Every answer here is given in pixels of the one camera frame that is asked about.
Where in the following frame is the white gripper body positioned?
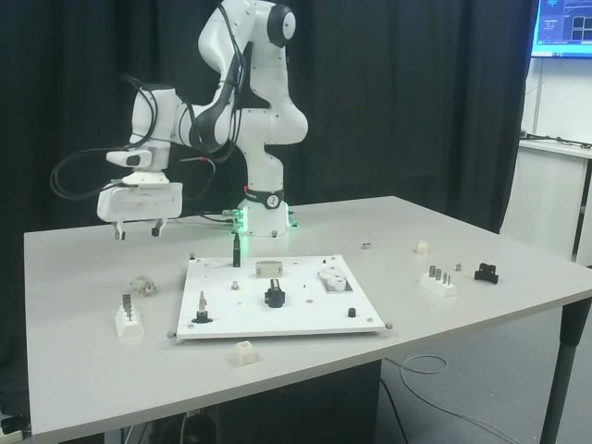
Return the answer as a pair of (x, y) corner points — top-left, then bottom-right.
(95, 180), (184, 224)

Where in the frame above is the white holder with holes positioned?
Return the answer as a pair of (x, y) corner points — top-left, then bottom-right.
(418, 272), (460, 300)
(114, 304), (146, 340)

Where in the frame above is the white task board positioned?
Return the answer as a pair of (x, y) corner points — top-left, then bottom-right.
(169, 253), (394, 342)

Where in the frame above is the black USB plug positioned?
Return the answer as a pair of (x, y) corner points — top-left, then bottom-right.
(264, 277), (288, 311)

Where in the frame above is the black box under table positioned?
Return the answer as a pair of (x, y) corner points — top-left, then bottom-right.
(203, 358), (383, 444)

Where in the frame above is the black curtain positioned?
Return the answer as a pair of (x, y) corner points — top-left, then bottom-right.
(0, 0), (542, 417)

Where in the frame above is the black D-SUB plug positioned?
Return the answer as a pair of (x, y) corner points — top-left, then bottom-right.
(473, 261), (502, 285)

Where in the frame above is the white cabinet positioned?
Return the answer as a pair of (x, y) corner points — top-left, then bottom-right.
(500, 136), (592, 268)

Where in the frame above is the black table leg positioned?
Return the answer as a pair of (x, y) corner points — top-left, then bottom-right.
(539, 295), (586, 444)

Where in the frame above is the blue screen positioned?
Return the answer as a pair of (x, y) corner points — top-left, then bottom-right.
(530, 0), (592, 59)

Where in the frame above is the black looping cable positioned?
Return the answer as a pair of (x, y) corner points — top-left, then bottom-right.
(49, 145), (135, 207)

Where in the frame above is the black Ethernet plug grey cable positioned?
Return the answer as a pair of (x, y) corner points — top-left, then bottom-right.
(191, 290), (215, 324)

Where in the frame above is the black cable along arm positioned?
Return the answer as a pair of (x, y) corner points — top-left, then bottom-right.
(188, 0), (253, 154)

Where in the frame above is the grey floor cable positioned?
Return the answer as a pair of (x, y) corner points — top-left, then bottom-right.
(379, 353), (549, 429)

